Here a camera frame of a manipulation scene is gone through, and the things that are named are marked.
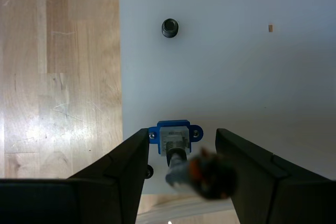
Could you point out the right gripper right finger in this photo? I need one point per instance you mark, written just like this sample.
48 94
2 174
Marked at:
283 192

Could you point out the black threaded stud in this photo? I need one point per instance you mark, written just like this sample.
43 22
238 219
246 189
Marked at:
169 27

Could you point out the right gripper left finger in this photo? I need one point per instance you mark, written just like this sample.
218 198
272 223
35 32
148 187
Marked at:
105 190

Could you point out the white task board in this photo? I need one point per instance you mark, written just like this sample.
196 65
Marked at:
223 77

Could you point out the blue socket block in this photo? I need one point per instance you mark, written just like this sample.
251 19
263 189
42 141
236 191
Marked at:
195 132

